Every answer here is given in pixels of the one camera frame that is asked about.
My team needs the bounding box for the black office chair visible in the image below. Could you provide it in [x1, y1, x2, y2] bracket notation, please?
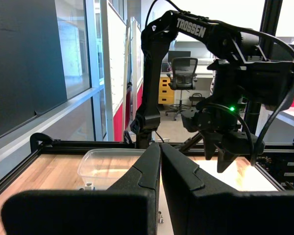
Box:
[165, 57, 199, 122]

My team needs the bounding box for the yellow drawer cabinet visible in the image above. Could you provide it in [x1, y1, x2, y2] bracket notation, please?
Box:
[158, 77, 175, 105]

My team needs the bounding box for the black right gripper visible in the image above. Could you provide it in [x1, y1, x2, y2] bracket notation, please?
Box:
[181, 97, 266, 173]

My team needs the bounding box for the silver window ledge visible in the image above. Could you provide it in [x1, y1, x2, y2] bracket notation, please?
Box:
[0, 87, 104, 162]

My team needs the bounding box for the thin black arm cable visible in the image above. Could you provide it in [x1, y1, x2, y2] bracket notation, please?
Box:
[145, 0, 185, 28]

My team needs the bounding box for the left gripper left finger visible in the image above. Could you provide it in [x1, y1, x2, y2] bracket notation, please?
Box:
[1, 142, 162, 235]

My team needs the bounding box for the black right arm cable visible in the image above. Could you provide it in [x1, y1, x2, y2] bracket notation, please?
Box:
[205, 21, 294, 167]

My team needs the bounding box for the white red partition panel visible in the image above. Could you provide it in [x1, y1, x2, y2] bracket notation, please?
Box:
[101, 0, 128, 142]

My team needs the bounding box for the clear plastic tub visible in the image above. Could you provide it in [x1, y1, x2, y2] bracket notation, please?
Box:
[77, 148, 147, 191]

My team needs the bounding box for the black aluminium frame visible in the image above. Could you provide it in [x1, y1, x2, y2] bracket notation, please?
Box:
[0, 0, 294, 204]

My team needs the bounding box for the black curved frame bracket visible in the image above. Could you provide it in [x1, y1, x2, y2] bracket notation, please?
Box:
[30, 133, 55, 148]

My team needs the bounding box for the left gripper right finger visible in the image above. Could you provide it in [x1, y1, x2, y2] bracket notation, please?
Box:
[161, 143, 294, 235]

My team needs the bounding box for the dark computer monitor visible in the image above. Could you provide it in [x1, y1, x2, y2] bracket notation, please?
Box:
[168, 50, 192, 60]

